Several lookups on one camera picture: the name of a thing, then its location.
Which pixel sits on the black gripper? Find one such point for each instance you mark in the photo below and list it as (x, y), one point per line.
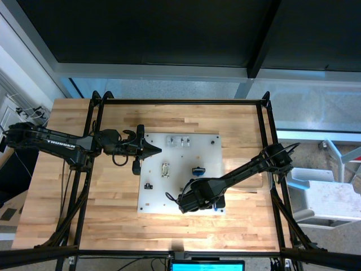
(139, 152)
(194, 201)

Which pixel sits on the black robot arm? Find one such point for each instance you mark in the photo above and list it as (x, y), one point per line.
(62, 144)
(248, 169)

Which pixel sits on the grey connector housing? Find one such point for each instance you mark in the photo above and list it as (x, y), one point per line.
(166, 170)

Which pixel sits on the blue and black connector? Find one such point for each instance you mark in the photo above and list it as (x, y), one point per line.
(198, 171)

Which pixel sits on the small black socket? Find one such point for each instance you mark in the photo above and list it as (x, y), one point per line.
(148, 186)

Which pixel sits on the white board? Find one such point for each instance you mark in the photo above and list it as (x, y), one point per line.
(158, 197)

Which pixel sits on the clear plastic tub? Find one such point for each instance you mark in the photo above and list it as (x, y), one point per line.
(234, 166)

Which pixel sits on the blue laptop screen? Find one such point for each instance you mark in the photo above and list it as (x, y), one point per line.
(206, 266)

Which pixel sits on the white plastic stool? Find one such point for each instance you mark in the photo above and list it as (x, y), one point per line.
(332, 197)

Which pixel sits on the black camera box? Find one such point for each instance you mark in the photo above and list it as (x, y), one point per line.
(180, 255)

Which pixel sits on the black metal frame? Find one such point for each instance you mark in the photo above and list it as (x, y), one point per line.
(180, 101)

